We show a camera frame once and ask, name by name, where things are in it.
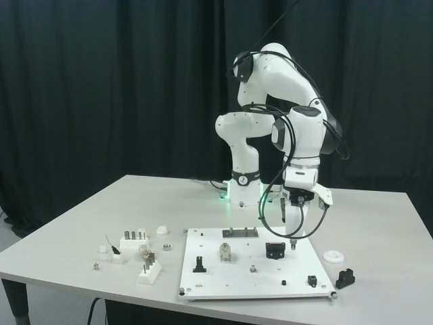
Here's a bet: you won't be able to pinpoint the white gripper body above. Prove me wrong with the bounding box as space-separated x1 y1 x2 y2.
282 188 314 239

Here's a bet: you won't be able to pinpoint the flat white plate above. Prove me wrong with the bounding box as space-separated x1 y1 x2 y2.
313 184 335 207

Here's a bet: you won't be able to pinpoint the white box with dark window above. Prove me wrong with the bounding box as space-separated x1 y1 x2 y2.
283 167 319 188

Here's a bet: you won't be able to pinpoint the white large gear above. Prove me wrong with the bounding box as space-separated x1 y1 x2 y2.
322 249 345 265

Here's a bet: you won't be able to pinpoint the black D-SUB plug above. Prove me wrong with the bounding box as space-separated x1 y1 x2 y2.
335 267 356 288

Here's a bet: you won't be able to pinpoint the white task board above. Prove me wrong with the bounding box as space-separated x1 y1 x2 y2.
178 227 338 301

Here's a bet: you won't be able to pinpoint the white square peg holder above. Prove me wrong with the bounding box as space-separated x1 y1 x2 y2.
135 262 162 285

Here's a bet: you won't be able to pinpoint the white round peg holder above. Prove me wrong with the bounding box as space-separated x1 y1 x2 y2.
119 236 151 252

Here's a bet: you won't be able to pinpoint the black curtains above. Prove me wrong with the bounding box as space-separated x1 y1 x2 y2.
0 0 433 231

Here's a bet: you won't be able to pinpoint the black table leg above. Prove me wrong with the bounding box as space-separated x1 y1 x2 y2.
0 279 28 325

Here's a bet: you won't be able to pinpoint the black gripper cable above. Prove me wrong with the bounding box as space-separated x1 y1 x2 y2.
242 103 295 238

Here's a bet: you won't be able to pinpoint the silver wrist ring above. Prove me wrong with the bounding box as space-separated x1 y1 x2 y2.
290 158 321 169

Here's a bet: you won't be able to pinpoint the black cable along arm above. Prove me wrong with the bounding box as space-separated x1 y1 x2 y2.
225 49 350 160

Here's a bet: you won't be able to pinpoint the black plug with thin cable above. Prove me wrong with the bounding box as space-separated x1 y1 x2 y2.
104 234 122 257

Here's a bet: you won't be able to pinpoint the long black cable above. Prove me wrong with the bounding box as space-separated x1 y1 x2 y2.
256 0 301 51

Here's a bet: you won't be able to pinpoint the black cable under table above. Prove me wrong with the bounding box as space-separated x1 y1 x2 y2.
88 297 102 325

